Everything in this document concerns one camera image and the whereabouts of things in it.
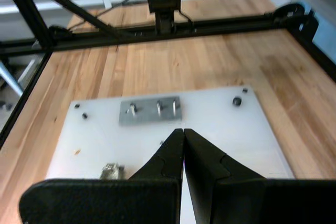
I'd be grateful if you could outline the beige many-pin connector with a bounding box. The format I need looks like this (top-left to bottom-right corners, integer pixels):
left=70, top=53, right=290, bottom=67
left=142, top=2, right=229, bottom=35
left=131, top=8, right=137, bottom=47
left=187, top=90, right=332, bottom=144
left=101, top=163, right=125, bottom=180

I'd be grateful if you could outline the black frame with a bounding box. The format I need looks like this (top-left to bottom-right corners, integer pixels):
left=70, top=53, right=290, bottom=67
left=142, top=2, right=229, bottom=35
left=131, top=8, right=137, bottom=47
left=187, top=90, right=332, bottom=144
left=0, top=0, right=336, bottom=149

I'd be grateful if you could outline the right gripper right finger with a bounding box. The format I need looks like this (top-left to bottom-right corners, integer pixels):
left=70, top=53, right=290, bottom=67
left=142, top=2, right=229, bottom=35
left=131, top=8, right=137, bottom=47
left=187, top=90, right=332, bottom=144
left=184, top=128, right=336, bottom=224

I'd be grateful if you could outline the thick steel peg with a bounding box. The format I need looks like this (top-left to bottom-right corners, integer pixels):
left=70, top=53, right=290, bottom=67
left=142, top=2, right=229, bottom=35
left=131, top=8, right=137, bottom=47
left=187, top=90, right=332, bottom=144
left=127, top=102, right=139, bottom=116

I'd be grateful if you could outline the grey metal base plate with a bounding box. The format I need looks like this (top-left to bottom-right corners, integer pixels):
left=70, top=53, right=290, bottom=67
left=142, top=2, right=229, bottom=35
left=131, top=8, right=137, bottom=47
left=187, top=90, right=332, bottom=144
left=119, top=95, right=184, bottom=126

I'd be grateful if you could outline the white task board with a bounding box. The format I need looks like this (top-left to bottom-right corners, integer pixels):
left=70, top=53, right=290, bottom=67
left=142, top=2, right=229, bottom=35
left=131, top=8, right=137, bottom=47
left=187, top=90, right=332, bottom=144
left=46, top=84, right=295, bottom=224

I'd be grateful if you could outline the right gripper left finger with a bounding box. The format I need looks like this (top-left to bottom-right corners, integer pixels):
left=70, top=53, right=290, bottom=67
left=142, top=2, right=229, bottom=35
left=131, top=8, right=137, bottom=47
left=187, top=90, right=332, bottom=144
left=18, top=128, right=184, bottom=224

